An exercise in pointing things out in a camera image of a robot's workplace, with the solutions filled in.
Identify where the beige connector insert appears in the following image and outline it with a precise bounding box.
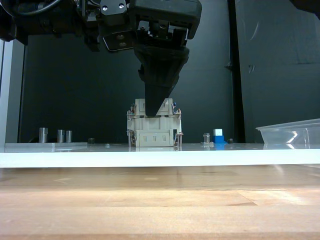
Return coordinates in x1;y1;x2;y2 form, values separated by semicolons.
126;98;182;118

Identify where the beige connector base housing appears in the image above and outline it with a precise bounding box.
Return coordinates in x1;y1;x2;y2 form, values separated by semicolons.
126;116;184;149

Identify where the small metal standoff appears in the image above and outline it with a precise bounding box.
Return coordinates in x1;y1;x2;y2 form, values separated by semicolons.
199;132;215;146

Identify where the white board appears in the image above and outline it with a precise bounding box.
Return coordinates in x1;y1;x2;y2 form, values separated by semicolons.
0;142;320;169

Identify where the small blue plastic holder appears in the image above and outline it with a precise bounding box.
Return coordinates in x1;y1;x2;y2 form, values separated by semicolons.
212;135;228;146

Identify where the grey metal plate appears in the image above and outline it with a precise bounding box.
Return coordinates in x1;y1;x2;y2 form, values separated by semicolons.
4;142;89;153

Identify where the clear plastic tub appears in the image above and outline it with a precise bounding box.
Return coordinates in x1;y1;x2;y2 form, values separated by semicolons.
255;118;320;151

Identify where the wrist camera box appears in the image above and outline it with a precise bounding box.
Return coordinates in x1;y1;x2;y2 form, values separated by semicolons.
98;0;138;53

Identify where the black vertical post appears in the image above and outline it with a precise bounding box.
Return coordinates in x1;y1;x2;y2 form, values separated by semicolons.
224;0;247;144

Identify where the grey metal wall frame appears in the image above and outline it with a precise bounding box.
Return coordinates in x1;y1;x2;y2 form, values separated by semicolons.
0;39;26;146

